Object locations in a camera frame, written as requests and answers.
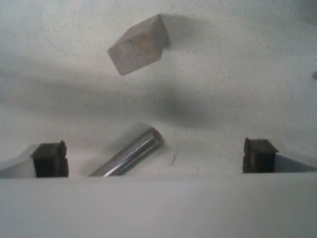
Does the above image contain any white task board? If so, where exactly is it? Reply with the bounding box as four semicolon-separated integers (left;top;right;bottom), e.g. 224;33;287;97
0;0;317;179

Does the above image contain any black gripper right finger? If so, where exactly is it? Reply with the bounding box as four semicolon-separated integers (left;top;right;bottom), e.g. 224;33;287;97
242;137;317;174

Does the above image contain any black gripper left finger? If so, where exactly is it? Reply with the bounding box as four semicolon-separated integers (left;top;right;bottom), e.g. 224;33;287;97
0;140;69;179

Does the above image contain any metal round peg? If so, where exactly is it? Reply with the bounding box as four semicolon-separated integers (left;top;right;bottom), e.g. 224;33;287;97
88;126;165;178

